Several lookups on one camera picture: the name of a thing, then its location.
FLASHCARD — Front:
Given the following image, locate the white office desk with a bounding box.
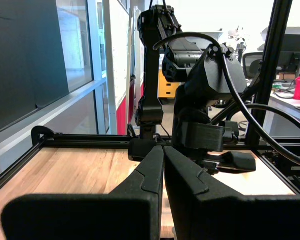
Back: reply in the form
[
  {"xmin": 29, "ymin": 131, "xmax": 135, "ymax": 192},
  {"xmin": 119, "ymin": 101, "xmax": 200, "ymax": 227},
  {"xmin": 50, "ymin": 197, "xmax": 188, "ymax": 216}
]
[{"xmin": 261, "ymin": 88, "xmax": 300, "ymax": 137}]

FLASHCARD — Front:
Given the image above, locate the black box with white labels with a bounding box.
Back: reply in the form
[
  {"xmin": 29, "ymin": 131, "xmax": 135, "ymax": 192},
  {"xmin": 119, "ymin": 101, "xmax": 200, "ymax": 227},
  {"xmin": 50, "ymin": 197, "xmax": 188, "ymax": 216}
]
[{"xmin": 261, "ymin": 149, "xmax": 300, "ymax": 195}]

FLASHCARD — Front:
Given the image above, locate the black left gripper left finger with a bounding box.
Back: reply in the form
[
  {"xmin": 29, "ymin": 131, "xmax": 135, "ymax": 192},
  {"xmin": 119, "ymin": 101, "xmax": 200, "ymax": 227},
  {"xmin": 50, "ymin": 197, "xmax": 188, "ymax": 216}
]
[{"xmin": 0, "ymin": 145, "xmax": 164, "ymax": 240}]

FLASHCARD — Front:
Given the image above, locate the black mesh office chair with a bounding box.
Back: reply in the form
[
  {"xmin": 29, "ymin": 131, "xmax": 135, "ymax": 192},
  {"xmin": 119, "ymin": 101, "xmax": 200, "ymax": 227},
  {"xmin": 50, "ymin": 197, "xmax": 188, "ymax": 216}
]
[{"xmin": 241, "ymin": 51, "xmax": 263, "ymax": 86}]

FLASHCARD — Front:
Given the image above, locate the black metal frame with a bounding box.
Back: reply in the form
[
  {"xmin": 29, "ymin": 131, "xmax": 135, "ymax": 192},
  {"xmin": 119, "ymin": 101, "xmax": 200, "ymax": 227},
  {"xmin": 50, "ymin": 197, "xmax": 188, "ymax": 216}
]
[{"xmin": 0, "ymin": 0, "xmax": 300, "ymax": 198}]

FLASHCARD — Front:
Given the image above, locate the yellow drawer cabinet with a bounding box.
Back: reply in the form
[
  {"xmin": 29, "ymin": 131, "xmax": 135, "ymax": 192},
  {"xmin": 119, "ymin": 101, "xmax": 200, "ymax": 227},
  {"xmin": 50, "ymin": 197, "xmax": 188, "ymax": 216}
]
[{"xmin": 158, "ymin": 70, "xmax": 181, "ymax": 100}]

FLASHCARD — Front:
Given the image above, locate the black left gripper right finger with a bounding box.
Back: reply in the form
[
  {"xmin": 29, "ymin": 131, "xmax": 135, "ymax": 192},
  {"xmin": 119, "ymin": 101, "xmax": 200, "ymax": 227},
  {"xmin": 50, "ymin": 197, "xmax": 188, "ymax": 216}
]
[{"xmin": 164, "ymin": 145, "xmax": 300, "ymax": 240}]

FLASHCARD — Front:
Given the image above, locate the black computer monitor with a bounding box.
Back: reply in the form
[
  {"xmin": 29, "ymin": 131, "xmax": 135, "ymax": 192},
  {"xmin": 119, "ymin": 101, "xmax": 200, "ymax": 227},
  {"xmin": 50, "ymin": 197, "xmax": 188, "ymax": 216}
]
[{"xmin": 277, "ymin": 33, "xmax": 300, "ymax": 76}]

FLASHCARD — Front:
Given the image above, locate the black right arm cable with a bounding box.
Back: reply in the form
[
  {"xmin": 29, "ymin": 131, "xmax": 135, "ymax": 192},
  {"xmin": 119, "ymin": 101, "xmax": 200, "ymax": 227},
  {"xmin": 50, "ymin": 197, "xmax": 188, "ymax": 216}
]
[{"xmin": 152, "ymin": 32, "xmax": 300, "ymax": 169}]

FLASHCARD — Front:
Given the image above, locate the white partition with red base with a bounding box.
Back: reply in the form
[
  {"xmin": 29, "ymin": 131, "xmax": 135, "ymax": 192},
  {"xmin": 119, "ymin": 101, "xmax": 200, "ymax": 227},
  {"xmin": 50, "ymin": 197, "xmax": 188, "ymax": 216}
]
[{"xmin": 103, "ymin": 0, "xmax": 146, "ymax": 136}]

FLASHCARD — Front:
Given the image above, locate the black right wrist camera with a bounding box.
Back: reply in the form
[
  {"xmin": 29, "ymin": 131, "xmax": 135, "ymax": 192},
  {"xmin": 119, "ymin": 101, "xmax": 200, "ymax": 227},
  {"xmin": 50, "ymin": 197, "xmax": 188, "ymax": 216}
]
[{"xmin": 172, "ymin": 121, "xmax": 226, "ymax": 153}]

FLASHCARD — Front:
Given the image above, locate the white lattice humanoid figure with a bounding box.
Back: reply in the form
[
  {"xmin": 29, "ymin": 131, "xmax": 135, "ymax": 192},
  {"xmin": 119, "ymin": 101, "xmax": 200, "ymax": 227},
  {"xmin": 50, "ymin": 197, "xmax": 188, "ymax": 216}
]
[{"xmin": 226, "ymin": 24, "xmax": 250, "ymax": 60}]

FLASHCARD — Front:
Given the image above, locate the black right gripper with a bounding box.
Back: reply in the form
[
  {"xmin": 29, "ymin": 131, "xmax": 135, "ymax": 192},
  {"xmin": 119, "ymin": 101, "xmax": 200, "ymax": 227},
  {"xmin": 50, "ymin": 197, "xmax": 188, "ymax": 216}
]
[{"xmin": 128, "ymin": 139, "xmax": 257, "ymax": 175}]

